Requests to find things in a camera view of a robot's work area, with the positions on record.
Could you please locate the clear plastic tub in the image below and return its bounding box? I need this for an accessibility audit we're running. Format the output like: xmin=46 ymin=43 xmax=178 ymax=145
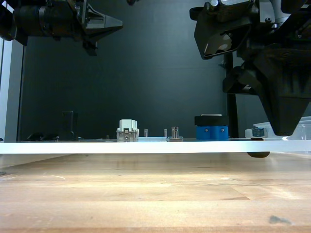
xmin=252 ymin=116 xmax=311 ymax=156

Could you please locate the blue socket holder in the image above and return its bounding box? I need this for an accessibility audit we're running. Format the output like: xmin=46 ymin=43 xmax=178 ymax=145
xmin=196 ymin=125 xmax=229 ymax=141

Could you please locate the silver M12 hex nut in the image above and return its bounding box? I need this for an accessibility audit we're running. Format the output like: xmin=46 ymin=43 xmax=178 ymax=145
xmin=244 ymin=128 xmax=266 ymax=139

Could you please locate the grey connector housing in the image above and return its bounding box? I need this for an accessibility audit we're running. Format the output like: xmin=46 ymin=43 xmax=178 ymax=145
xmin=116 ymin=118 xmax=140 ymax=143

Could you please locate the grey window frame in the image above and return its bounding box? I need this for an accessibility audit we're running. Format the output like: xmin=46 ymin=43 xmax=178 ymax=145
xmin=0 ymin=37 xmax=25 ymax=142

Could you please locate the aluminium clamp block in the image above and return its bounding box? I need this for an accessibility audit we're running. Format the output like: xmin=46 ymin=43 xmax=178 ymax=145
xmin=138 ymin=136 xmax=171 ymax=143

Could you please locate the small metal connector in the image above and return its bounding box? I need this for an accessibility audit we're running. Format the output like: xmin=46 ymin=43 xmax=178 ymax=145
xmin=169 ymin=126 xmax=183 ymax=142

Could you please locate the black D-sub connector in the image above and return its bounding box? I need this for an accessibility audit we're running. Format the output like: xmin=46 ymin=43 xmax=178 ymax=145
xmin=194 ymin=113 xmax=229 ymax=127

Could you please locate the white plastic task board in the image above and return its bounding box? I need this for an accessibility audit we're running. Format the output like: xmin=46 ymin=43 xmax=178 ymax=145
xmin=0 ymin=138 xmax=311 ymax=155

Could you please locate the black wall pillar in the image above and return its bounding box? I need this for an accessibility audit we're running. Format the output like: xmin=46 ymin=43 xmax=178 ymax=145
xmin=225 ymin=52 xmax=238 ymax=139

